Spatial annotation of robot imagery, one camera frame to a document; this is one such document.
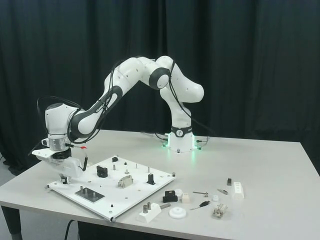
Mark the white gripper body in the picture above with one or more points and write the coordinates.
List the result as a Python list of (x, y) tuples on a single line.
[(68, 166)]

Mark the metal bolt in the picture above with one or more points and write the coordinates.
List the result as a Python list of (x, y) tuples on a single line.
[(64, 180)]

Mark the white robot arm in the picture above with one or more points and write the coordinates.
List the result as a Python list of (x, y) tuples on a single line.
[(130, 72)]

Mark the thin black rod red tag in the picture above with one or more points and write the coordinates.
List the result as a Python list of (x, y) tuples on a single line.
[(86, 161)]

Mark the white task board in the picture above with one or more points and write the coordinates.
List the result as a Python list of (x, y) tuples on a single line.
[(125, 197)]

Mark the dark table leg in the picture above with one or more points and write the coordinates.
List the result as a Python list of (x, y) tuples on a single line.
[(11, 222)]

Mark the metal round peg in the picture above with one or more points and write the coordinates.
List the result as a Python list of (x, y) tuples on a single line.
[(165, 206), (150, 206), (145, 208)]

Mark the white peg holder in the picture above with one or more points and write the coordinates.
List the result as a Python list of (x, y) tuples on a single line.
[(150, 214)]

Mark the black D-SUB plug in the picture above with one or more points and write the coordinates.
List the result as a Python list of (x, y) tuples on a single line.
[(170, 196)]

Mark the white medium gear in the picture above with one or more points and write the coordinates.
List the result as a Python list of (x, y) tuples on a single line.
[(179, 191)]

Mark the white large gear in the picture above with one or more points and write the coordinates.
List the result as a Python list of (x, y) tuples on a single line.
[(178, 213)]

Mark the small white block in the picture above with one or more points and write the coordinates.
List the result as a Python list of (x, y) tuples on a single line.
[(185, 197)]

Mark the thin metal shaft part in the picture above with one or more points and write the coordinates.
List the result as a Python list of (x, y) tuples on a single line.
[(201, 193)]

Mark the white small gear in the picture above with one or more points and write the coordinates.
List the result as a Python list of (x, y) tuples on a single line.
[(215, 198)]

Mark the beige waterproof plug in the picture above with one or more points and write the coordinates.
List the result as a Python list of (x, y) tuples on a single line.
[(218, 209)]

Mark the metal square peg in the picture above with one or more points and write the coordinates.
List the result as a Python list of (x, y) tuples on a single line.
[(223, 191)]

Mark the small dark rectangular plug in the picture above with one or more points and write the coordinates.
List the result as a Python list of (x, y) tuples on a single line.
[(229, 181)]

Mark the white holder with holes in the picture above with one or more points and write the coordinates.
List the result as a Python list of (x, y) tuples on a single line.
[(237, 190)]

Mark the black curtain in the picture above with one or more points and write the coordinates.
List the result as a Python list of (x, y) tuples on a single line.
[(250, 62)]

